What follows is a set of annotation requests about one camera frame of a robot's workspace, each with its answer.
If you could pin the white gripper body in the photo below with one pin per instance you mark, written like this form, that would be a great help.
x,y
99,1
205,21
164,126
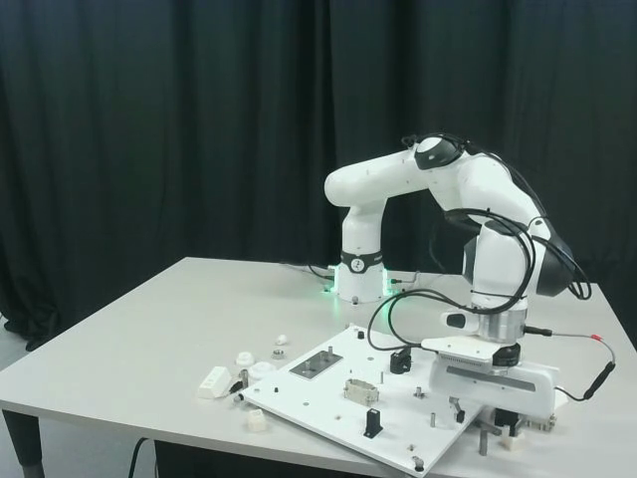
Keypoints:
x,y
473,387

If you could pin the metal round peg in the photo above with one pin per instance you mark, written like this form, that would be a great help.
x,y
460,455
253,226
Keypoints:
x,y
244,375
433,419
482,442

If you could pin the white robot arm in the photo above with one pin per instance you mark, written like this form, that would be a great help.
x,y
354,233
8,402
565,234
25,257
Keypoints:
x,y
378,174

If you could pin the small white holder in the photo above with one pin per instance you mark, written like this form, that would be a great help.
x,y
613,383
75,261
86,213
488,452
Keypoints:
x,y
512,441
256,420

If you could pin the white task board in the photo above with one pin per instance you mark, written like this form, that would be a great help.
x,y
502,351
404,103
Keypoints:
x,y
323,398

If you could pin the white small gear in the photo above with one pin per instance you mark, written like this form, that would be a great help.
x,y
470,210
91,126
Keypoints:
x,y
281,340

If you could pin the white large gear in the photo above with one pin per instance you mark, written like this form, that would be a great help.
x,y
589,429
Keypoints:
x,y
261,371

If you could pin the white medium gear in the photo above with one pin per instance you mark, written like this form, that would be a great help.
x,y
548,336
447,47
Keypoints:
x,y
244,358

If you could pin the small black plug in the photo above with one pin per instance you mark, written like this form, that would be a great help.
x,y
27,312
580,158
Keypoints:
x,y
234,386

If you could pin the white wedge holder with holes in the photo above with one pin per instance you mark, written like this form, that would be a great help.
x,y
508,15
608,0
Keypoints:
x,y
215,382

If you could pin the black curtain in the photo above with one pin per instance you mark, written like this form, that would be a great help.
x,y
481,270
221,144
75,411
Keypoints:
x,y
149,124

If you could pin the dark table leg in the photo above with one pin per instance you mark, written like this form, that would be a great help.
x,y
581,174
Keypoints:
x,y
22,443

